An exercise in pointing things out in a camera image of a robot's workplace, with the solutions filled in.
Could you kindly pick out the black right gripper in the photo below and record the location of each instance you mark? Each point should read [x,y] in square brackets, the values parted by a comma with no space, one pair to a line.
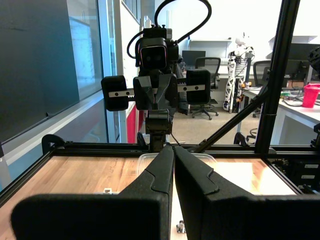
[116,82]

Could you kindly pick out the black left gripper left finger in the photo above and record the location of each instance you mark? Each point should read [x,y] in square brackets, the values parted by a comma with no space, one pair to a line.
[100,217]

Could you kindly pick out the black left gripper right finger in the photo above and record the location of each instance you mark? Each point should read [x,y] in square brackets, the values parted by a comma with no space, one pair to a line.
[250,217]

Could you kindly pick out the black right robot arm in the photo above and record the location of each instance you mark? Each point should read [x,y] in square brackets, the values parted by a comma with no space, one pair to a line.
[158,125]

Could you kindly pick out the small silver panel connector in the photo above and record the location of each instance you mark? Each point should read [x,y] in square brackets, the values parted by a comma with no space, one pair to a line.
[180,228]

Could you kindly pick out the red cabinet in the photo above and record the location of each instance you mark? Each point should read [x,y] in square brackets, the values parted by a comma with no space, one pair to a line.
[131,125]

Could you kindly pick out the black office chair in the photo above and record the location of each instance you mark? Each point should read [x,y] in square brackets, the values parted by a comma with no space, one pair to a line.
[260,70]
[208,62]

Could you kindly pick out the clear plastic tub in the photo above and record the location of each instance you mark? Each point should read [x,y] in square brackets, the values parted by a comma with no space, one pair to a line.
[146,160]

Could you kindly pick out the white humanoid robot figure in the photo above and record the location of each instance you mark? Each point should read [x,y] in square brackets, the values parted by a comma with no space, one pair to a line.
[231,82]

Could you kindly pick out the white desk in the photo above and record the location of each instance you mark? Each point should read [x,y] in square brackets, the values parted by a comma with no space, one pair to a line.
[300,110]

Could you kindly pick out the pink plastic cup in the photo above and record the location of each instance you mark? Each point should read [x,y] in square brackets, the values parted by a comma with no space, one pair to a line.
[311,96]

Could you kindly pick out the black computer monitor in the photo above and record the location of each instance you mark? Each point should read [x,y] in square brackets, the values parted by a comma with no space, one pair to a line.
[305,53]

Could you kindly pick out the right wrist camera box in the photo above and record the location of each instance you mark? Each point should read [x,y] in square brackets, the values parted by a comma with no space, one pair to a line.
[153,53]

